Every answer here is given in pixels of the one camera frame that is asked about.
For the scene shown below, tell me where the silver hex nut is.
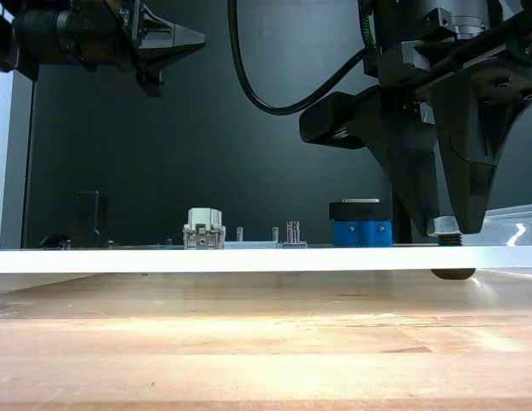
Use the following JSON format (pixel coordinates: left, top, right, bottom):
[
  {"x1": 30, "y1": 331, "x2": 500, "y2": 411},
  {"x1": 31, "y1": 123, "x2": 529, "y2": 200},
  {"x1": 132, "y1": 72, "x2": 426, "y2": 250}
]
[{"x1": 426, "y1": 215, "x2": 463, "y2": 238}]

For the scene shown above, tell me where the clear plastic tub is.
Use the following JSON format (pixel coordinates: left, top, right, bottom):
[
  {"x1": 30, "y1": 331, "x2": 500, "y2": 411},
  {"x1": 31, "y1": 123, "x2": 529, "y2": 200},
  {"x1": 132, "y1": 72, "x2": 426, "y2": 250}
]
[{"x1": 462, "y1": 204, "x2": 532, "y2": 248}]

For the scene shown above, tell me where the blue holder with black cap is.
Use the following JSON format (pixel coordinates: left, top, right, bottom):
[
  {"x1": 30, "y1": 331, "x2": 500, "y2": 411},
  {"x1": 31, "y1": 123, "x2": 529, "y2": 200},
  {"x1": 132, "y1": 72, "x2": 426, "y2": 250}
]
[{"x1": 328, "y1": 197, "x2": 394, "y2": 248}]

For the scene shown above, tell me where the small silver connector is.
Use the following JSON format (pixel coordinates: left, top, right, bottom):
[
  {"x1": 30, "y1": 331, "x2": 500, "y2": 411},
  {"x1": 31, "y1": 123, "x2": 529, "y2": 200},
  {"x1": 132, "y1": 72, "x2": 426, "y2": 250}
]
[{"x1": 281, "y1": 219, "x2": 309, "y2": 249}]

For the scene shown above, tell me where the black round board foot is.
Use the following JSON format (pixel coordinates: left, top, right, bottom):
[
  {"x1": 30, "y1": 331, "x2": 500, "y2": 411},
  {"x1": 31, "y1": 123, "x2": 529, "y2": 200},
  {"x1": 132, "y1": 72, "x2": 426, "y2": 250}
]
[{"x1": 429, "y1": 268, "x2": 476, "y2": 281}]

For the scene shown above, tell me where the white board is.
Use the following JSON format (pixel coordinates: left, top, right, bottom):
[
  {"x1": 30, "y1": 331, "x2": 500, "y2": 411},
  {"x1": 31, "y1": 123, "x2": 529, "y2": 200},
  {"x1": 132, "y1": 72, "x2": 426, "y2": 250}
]
[{"x1": 0, "y1": 244, "x2": 532, "y2": 274}]

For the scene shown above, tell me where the white grey connector housing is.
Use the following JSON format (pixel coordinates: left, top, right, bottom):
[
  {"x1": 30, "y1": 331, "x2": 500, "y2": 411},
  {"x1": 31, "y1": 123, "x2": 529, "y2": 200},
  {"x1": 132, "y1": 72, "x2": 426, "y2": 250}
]
[{"x1": 181, "y1": 207, "x2": 228, "y2": 251}]

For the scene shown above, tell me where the black clamp block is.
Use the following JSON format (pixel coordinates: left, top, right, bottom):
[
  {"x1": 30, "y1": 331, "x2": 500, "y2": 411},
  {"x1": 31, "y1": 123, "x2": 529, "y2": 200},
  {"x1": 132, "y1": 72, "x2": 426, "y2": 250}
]
[{"x1": 75, "y1": 190, "x2": 109, "y2": 248}]

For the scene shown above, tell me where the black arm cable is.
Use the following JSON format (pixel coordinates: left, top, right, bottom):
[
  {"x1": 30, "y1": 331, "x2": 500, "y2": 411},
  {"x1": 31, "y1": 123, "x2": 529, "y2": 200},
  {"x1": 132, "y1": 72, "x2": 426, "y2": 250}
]
[{"x1": 226, "y1": 0, "x2": 380, "y2": 117}]

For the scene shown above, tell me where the black aluminium frame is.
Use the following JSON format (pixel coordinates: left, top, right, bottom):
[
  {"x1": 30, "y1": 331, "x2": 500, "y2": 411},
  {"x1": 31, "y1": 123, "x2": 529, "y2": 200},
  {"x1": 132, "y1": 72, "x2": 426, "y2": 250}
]
[{"x1": 392, "y1": 186, "x2": 415, "y2": 246}]

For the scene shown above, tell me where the pale clip mount plate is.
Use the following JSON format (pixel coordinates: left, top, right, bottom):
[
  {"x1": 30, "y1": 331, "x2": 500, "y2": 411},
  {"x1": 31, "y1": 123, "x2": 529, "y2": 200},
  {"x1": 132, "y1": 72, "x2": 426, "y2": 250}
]
[{"x1": 224, "y1": 225, "x2": 280, "y2": 250}]

